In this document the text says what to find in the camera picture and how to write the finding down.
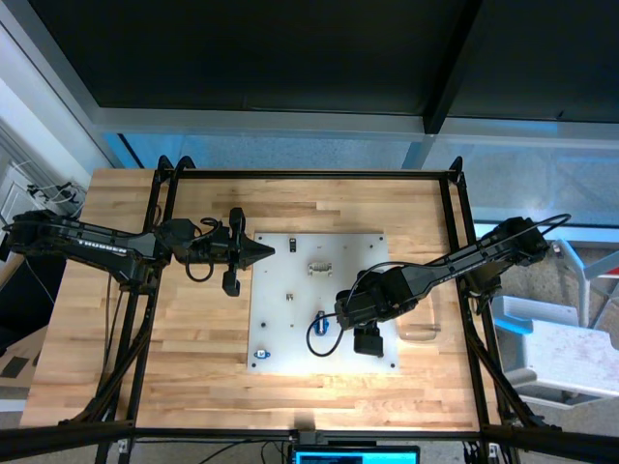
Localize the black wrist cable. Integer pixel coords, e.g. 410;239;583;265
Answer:
308;288;352;358

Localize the laptop screen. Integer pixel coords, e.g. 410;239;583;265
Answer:
288;444;421;464

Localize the clear plastic tub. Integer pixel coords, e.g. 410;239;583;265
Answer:
396;275;444;344

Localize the grey metal stand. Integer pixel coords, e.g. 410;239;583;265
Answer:
550;236;619;333

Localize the white taskboard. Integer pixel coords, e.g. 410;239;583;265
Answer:
246;232;400;376

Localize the white plastic step stool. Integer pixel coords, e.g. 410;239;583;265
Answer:
490;294;619;412

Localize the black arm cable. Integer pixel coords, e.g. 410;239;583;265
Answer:
185;216;224;283

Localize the small black camera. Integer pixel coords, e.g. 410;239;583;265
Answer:
294;420;318;444

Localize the cardboard box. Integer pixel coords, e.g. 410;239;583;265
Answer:
0;323;49;388

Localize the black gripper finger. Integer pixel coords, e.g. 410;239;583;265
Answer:
244;233;276;252
245;250;276;270

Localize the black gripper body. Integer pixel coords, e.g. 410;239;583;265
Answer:
212;206;252;297
335;288;388;358

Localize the blue clamp mount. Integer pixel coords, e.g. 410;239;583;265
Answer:
310;311;333;338

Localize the black metal frame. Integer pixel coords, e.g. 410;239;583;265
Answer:
0;154;619;464

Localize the black and white cable bundle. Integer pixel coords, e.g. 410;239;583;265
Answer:
23;179;86;207

